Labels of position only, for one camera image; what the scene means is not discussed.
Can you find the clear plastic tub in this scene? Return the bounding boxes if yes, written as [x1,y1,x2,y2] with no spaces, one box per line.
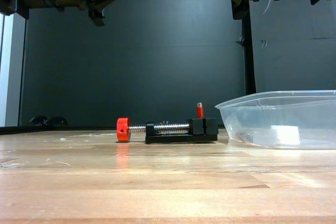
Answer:
[214,89,336,152]

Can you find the black vise with red knob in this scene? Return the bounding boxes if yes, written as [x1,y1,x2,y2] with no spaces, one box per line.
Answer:
[116,116,219,145]

